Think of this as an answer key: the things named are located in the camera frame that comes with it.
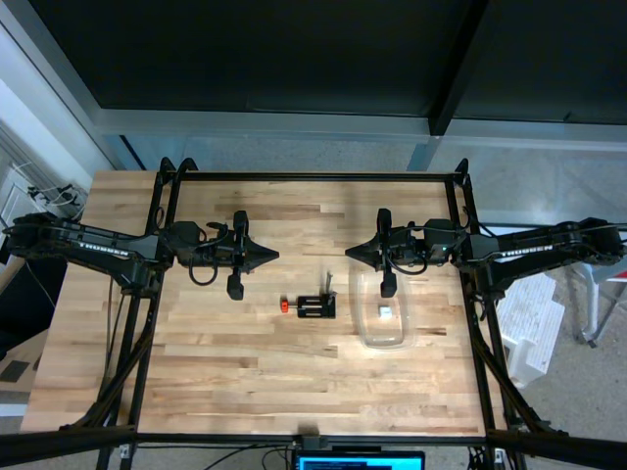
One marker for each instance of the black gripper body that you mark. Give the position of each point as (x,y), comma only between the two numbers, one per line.
(385,225)
(239,225)

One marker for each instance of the black room pillar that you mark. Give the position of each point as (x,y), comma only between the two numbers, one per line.
(453,73)

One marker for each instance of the grey metal chair frame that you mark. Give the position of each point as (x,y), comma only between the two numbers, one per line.
(590,303)

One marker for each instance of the tan cardboard box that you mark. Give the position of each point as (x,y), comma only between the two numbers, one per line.
(19,350)

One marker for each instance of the small white block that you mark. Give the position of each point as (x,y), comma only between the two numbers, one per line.
(385,312)

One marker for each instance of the white step stool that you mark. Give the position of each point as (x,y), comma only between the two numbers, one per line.
(529,323)

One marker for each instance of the silver frame bracket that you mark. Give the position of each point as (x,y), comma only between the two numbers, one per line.
(499,455)
(125,451)

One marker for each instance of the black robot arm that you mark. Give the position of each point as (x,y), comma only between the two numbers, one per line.
(98,242)
(529,249)

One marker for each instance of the black clamp with orange knob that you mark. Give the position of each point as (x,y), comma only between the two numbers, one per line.
(316,307)

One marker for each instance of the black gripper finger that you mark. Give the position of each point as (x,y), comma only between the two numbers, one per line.
(255,259)
(368,248)
(255,249)
(368,259)

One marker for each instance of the clear plastic container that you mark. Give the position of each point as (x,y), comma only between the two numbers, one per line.
(387,338)

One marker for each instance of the black metal frame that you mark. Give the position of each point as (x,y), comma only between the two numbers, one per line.
(147,343)

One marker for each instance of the small black camera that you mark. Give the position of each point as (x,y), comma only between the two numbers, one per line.
(309,440)

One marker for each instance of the blue laptop screen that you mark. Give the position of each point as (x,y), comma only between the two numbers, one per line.
(357,462)

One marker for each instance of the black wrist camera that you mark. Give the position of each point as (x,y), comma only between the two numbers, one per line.
(186,234)
(438,235)

